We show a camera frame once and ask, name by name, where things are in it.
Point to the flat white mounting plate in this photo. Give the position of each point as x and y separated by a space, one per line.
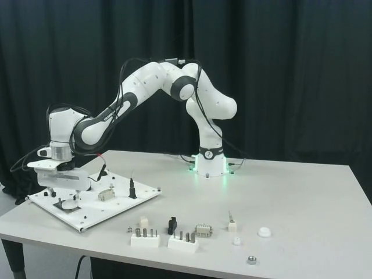
40 165

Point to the black D-SUB plug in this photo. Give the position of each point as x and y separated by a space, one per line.
172 225

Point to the beige multi-pin connector plug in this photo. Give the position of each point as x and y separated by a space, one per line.
202 228

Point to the white medium gear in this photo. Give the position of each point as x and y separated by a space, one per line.
264 232

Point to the thin black rod red tag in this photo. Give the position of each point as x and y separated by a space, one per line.
102 172

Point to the white holder with thin rod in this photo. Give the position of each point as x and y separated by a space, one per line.
232 226

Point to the grey table leg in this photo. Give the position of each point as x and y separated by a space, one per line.
14 258

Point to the white small gear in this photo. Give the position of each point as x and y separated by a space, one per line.
236 241

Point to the black curtain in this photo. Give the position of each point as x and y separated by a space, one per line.
290 72

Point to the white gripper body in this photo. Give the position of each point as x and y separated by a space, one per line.
64 180

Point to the white task board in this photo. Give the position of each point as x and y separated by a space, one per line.
122 203

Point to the metal hex nut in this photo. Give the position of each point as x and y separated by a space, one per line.
252 260

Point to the black upright connector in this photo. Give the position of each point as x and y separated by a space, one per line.
132 190

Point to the white large gear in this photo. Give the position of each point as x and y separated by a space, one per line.
69 205

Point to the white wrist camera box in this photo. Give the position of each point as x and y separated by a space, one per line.
45 152

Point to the white peg holder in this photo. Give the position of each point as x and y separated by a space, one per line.
183 244
145 240

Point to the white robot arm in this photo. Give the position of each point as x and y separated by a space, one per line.
212 101

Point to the small metal bolt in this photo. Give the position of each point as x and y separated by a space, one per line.
129 230

